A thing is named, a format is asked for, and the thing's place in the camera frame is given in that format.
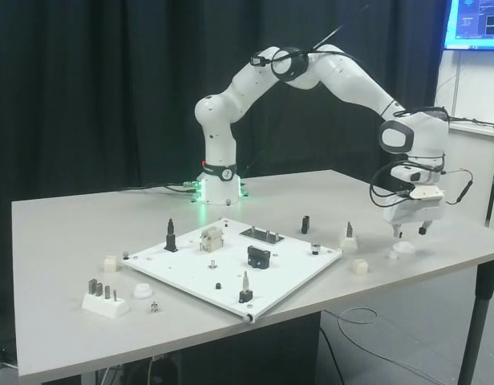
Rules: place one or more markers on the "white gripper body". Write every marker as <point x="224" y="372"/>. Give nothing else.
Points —
<point x="411" y="210"/>

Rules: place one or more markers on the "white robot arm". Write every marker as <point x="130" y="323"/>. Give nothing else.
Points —
<point x="351" y="80"/>

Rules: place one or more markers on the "white large gear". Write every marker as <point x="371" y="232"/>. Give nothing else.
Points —
<point x="404" y="248"/>

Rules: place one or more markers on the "white medium gear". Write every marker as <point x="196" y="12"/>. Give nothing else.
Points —
<point x="142" y="291"/>

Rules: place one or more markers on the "large metal round peg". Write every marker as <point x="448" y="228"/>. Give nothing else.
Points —
<point x="349" y="230"/>

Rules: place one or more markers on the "white round peg holder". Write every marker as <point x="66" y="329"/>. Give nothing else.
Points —
<point x="348" y="241"/>

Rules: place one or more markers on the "small white holder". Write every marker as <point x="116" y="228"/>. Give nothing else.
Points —
<point x="359" y="268"/>
<point x="110" y="264"/>

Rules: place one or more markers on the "metal BNC plug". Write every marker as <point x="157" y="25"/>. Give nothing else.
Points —
<point x="315" y="249"/>

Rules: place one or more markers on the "black D-SUB plug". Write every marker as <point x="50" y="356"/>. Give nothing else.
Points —
<point x="306" y="225"/>

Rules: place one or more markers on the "dark table leg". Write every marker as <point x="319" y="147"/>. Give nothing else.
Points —
<point x="481" y="321"/>

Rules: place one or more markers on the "blue screen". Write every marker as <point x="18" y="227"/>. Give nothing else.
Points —
<point x="475" y="24"/>

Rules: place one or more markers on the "black cabinet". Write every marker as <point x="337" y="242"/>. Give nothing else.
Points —
<point x="231" y="353"/>

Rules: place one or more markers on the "white task board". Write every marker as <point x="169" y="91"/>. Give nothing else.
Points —
<point x="191" y="272"/>

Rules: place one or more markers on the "black USB plug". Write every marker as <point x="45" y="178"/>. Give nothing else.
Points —
<point x="170" y="240"/>

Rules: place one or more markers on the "small metal bolt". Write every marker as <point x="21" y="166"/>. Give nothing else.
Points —
<point x="153" y="307"/>

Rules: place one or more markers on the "small metal square peg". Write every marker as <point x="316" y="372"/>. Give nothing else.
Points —
<point x="107" y="293"/>

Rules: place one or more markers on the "medium metal square peg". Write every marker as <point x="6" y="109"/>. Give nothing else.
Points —
<point x="99" y="288"/>

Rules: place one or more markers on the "white square peg holder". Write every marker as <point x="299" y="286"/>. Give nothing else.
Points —
<point x="102" y="309"/>

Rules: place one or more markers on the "large metal square peg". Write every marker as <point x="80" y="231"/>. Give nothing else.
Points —
<point x="91" y="287"/>

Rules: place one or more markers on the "black curtain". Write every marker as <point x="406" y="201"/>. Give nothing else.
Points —
<point x="90" y="100"/>

